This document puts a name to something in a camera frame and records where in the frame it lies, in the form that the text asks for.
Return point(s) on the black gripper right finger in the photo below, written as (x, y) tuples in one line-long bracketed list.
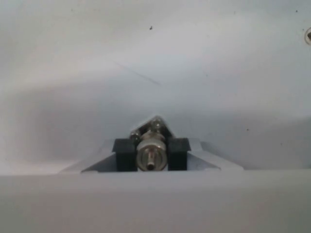
[(177, 153)]

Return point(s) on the metal BNC plug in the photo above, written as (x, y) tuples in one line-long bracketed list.
[(151, 157)]

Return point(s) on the white task board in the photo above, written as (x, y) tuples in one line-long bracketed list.
[(145, 48)]

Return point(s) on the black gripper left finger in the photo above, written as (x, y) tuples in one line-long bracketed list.
[(124, 153)]

